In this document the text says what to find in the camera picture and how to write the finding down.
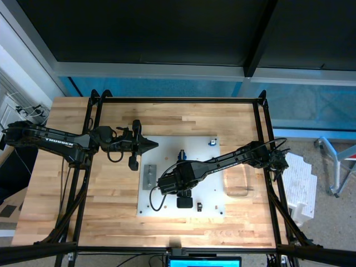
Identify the white task board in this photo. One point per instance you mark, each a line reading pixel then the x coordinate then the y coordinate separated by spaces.
pixel 155 214

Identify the blue clamp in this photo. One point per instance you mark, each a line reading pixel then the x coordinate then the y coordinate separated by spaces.
pixel 181 155

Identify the grey metal plate with posts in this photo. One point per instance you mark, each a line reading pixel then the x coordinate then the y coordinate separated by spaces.
pixel 146 186

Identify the blue-edged screen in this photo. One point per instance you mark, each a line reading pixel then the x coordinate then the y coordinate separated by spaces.
pixel 204 262

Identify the white foam packaging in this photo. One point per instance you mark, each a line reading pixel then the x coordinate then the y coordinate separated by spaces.
pixel 300 180

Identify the black aluminium frame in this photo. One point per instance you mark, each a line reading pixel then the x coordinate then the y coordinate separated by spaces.
pixel 178 99

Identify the clear plastic tub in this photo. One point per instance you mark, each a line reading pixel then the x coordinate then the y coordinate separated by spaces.
pixel 236 180

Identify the grey metal stand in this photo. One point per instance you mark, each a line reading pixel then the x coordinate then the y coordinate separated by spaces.
pixel 335 167

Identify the blue panel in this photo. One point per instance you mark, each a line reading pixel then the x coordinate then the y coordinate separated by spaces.
pixel 167 86

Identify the black low camera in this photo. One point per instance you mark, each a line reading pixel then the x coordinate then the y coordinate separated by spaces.
pixel 178 251

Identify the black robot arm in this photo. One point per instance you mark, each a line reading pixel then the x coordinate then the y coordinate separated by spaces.
pixel 222 164
pixel 55 140

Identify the flat cardboard sheet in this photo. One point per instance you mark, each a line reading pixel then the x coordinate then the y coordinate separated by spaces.
pixel 14 205

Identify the small white and blue connector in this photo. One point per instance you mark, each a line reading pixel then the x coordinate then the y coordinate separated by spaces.
pixel 212 143

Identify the black vertical post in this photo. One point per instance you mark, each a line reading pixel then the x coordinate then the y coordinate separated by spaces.
pixel 258 41

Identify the black connector block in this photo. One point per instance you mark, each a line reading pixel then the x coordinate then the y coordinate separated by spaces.
pixel 199 207

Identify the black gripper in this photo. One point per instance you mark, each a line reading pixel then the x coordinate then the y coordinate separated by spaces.
pixel 184 202
pixel 130 142

